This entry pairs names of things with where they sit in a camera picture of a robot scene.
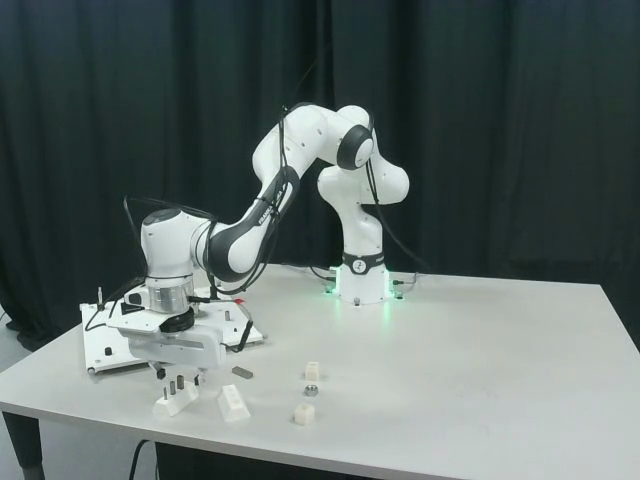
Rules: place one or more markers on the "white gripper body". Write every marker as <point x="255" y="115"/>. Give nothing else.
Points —
<point x="185" y="350"/>

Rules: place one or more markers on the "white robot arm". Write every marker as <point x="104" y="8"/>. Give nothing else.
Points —
<point x="360" y="225"/>

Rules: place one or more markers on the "large metal square peg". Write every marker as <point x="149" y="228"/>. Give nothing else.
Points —
<point x="181" y="383"/>

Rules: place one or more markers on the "white peg holder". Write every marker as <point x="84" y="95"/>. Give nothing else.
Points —
<point x="175" y="402"/>

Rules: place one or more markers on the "empty white wedge holder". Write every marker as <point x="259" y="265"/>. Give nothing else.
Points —
<point x="232" y="402"/>

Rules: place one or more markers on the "dark metal bar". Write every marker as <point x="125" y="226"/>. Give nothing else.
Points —
<point x="242" y="370"/>

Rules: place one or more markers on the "flat white mounting plate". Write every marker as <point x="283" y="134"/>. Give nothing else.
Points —
<point x="145" y="322"/>

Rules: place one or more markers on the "white task board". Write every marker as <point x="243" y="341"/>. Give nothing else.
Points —
<point x="107" y="340"/>

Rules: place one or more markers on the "black D-SUB plug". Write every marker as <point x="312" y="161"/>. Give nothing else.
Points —
<point x="131" y="309"/>

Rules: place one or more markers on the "metal bolt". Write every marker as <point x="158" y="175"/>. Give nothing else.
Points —
<point x="100" y="296"/>

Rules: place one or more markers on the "small white cube holder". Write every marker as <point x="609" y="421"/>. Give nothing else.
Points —
<point x="312" y="371"/>

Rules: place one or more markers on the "black table leg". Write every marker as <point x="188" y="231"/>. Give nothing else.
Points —
<point x="20" y="442"/>

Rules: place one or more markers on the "black curtain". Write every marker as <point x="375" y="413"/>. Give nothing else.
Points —
<point x="100" y="100"/>

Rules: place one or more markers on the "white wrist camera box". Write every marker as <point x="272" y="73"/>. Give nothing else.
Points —
<point x="134" y="299"/>

